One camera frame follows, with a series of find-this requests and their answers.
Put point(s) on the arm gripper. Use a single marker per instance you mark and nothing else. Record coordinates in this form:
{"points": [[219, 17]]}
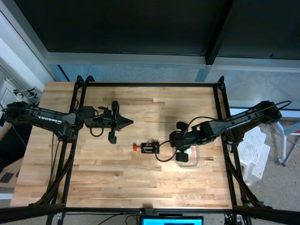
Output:
{"points": [[182, 157], [112, 138]]}

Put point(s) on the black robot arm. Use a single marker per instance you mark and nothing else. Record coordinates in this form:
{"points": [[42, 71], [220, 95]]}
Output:
{"points": [[51, 120], [241, 120]]}

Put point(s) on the small white block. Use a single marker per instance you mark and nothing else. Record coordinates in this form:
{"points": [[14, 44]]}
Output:
{"points": [[189, 152]]}

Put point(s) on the clear plastic tub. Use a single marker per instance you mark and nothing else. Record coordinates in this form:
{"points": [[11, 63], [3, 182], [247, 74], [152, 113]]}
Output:
{"points": [[190, 165]]}

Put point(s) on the orange knob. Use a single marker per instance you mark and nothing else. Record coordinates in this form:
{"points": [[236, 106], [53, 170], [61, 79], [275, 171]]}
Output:
{"points": [[135, 147]]}

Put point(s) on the blue laptop screen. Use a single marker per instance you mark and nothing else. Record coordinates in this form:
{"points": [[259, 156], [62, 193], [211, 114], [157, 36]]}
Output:
{"points": [[171, 221]]}

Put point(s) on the cardboard box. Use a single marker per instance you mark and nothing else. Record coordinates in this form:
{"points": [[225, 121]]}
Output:
{"points": [[9, 167]]}

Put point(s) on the black aluminium frame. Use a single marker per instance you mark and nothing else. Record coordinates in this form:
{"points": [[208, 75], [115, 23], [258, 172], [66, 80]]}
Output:
{"points": [[150, 84]]}

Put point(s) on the black table-level camera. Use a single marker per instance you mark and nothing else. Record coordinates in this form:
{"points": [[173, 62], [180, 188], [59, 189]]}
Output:
{"points": [[150, 211]]}

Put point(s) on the grey metal chair frame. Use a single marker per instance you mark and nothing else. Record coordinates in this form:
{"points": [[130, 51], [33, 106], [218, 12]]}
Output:
{"points": [[284, 143]]}

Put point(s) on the black upright post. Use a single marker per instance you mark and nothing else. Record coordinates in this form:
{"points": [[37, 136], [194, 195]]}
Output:
{"points": [[218, 35]]}

